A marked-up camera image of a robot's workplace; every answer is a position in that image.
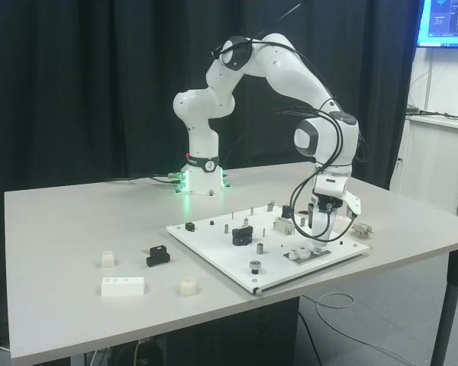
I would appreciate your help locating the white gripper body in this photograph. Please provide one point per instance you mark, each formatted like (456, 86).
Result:
(322, 225)

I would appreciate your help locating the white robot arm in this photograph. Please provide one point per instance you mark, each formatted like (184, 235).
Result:
(290, 68)

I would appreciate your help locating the white medium gear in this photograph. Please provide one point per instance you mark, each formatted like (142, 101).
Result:
(304, 253)

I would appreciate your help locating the white small gear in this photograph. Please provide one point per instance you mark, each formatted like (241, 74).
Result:
(293, 254)

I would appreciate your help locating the thin black rod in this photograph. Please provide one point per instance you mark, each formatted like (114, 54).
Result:
(310, 215)

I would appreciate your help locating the black Ethernet plug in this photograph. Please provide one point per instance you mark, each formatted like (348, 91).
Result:
(286, 212)

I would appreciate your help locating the beige multi-pin connector block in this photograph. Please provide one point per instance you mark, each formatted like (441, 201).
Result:
(362, 230)

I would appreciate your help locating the metal round peg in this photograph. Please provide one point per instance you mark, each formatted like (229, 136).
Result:
(260, 249)

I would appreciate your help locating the black D-SUB plug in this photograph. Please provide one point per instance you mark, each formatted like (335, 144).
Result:
(242, 236)

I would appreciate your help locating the white task board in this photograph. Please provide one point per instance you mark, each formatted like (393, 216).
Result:
(213, 255)

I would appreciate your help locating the cream hexagonal holder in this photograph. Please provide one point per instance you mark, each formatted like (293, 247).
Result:
(189, 287)

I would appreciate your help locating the black table leg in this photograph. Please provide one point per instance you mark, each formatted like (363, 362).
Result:
(448, 305)

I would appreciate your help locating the black plug holder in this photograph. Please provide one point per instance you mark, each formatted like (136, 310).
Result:
(157, 256)

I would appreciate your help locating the long white holder block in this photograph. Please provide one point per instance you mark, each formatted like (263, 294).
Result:
(122, 286)

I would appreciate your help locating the small white cube holder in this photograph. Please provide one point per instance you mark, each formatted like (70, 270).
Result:
(108, 258)

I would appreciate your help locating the blue screen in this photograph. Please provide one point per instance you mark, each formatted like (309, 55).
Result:
(446, 23)

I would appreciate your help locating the black curtain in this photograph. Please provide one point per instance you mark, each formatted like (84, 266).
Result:
(80, 76)

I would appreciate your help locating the beige connector block with bracket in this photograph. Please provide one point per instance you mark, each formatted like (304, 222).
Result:
(283, 226)

